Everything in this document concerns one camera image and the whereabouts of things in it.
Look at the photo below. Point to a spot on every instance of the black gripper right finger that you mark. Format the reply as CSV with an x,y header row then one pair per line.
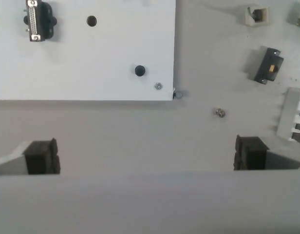
x,y
252,156

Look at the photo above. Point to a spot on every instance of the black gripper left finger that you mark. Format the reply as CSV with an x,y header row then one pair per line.
x,y
40,158

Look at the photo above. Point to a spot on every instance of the white Ethernet plug holder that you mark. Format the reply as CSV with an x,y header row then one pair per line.
x,y
294,12

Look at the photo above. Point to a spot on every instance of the small metal screw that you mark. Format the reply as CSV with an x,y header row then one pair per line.
x,y
220,112

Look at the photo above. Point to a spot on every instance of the white peg holder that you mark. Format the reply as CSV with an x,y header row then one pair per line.
x,y
290,114

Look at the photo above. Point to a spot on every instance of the white D-SUB plug holder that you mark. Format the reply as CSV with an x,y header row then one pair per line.
x,y
254,61

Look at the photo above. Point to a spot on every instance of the white task board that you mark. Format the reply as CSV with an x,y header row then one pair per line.
x,y
91,61

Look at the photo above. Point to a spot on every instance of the white USB plug holder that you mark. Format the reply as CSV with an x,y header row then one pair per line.
x,y
261,14

